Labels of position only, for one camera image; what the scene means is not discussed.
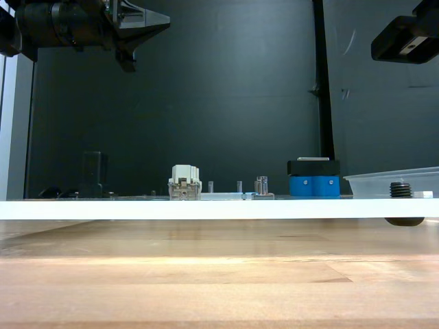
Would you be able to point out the small white block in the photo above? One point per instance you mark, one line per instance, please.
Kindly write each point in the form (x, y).
(425, 194)

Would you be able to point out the clear block with pins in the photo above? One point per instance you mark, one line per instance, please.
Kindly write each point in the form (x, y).
(223, 196)

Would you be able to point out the white task board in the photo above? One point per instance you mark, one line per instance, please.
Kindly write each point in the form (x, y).
(205, 209)

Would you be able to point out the beige connector housing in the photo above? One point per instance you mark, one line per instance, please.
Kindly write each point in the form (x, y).
(183, 185)

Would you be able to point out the black round screw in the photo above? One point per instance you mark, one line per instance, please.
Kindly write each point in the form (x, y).
(401, 190)

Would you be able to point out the black metal frame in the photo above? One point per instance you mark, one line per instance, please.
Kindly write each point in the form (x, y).
(324, 103)

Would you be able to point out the blue socket mount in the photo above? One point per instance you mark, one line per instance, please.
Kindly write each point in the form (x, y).
(313, 185)

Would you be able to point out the clear plastic tub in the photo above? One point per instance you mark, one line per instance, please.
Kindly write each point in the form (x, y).
(370, 186)

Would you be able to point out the black plastic clip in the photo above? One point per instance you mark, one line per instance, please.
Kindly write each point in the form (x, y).
(92, 171)

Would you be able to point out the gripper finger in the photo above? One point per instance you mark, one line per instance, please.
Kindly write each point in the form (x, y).
(144, 36)
(156, 18)

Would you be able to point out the black rubber board foot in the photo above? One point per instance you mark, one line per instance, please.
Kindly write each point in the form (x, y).
(404, 221)

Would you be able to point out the small silver post fitting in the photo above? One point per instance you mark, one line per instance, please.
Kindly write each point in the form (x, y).
(263, 186)

